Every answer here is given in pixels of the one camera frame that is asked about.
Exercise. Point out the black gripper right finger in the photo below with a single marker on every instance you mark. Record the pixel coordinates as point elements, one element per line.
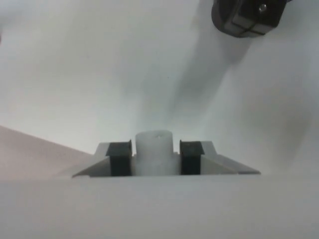
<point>190,159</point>

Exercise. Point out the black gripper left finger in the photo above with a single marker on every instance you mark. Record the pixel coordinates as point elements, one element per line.
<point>119,159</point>

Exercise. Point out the black D-SUB plug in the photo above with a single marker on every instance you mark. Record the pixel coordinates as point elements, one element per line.
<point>246,17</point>

